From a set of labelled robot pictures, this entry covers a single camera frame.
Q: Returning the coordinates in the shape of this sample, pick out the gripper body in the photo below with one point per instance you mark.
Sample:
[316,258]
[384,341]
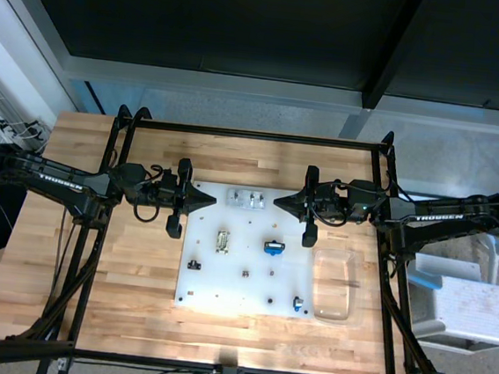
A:
[310,212]
[180,198]

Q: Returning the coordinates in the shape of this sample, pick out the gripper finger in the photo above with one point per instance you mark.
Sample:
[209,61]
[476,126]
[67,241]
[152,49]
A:
[294,200]
[198,193]
[293,210]
[195,204]

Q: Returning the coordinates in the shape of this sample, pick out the rj45 connector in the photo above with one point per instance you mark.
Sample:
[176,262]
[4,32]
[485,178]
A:
[297,304]

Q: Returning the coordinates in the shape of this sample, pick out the beige connector housing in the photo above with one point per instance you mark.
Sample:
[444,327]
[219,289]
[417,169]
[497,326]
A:
[224,243]

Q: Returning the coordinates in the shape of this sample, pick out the black socket connector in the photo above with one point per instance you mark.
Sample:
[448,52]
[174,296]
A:
[193,265]

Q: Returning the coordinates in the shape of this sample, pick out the small metal coaxial connector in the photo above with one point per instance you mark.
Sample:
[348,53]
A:
[245,274]

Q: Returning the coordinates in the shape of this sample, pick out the metal block with upright pins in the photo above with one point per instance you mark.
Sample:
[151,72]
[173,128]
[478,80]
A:
[243,202]

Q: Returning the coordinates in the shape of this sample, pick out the white board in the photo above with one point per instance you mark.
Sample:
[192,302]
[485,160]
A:
[235,247]

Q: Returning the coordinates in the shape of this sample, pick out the clear plastic tub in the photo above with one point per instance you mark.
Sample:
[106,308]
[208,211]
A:
[332,288]

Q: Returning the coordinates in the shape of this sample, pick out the white plastic step stool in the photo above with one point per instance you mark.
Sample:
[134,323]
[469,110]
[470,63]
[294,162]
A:
[468,305]

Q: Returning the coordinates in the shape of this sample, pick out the black connector on blue mount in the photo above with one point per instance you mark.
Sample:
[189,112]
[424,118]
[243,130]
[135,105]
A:
[274,248]

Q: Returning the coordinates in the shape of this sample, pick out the black metal frame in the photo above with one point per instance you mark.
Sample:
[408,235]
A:
[254,135]

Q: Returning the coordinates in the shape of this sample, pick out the grey aluminium window frame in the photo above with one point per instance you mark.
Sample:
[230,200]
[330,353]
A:
[242,82]

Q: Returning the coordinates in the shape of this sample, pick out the black table-level camera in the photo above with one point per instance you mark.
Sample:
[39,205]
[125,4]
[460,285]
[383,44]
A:
[229,372]

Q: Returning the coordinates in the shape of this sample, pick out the black wall beam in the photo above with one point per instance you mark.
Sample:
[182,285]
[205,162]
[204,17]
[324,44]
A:
[390,54]

